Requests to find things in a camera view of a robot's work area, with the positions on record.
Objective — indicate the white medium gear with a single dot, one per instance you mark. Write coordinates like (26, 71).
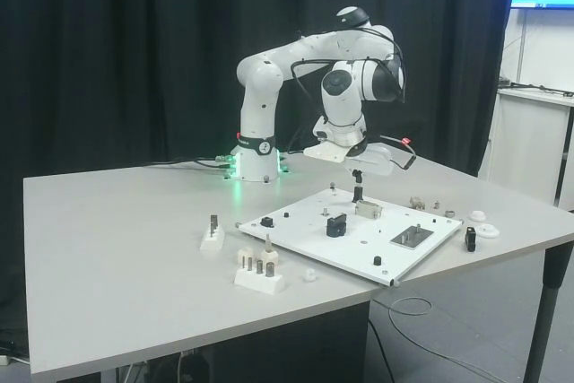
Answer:
(478, 216)

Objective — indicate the thin metal square peg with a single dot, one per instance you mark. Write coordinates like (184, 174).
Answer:
(267, 243)

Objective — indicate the wide white peg holder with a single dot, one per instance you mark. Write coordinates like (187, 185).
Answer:
(260, 284)

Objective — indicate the white large gear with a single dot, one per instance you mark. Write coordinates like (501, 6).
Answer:
(489, 231)

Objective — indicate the white cabinet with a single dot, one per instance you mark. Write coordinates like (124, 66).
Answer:
(524, 145)

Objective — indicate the white small gear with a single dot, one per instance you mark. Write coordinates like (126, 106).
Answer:
(309, 275)

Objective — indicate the large metal round peg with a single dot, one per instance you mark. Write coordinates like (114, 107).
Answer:
(269, 272)

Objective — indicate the small white stepped holder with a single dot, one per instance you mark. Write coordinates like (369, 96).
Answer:
(211, 240)

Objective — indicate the white task board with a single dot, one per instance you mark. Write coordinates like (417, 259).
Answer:
(314, 244)

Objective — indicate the pale Ethernet plug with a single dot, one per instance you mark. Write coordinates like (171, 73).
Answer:
(417, 202)

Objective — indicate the dark metal square peg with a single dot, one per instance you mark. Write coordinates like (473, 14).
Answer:
(214, 222)

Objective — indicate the small metal round peg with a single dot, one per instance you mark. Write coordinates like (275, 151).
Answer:
(249, 264)

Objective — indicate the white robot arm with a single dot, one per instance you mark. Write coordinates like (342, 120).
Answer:
(258, 87)

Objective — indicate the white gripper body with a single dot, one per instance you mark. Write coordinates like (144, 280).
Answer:
(376, 161)

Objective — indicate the black D-SUB plug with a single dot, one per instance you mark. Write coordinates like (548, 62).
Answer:
(470, 239)

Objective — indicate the black table leg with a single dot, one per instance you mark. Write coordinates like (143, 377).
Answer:
(545, 320)

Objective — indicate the black curtain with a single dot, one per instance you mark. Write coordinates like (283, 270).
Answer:
(112, 64)

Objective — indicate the medium metal round peg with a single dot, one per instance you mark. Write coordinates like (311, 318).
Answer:
(260, 266)

